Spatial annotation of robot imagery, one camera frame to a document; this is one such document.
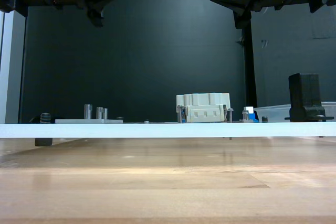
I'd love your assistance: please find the black USB port holder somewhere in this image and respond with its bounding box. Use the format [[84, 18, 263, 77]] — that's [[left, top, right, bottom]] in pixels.
[[284, 72, 335, 123]]

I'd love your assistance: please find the black wall post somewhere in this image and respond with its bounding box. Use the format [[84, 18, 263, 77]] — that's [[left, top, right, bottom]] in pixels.
[[237, 11, 258, 107]]

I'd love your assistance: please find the white task board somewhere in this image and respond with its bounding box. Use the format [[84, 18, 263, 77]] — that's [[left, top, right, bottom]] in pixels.
[[0, 119, 336, 140]]

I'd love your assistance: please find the clear plastic tub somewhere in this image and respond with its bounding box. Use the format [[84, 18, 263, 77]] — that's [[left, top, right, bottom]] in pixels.
[[254, 101, 336, 123]]

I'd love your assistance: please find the beige multi-pin connector housing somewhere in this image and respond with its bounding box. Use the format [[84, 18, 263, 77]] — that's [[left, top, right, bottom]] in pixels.
[[175, 92, 235, 124]]

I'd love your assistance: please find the white and blue socket block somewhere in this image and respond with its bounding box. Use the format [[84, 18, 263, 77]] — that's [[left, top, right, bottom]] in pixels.
[[244, 106, 257, 123]]

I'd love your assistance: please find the grey metal plate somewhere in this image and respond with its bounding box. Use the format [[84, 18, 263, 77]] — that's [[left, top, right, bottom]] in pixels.
[[55, 118, 124, 125]]

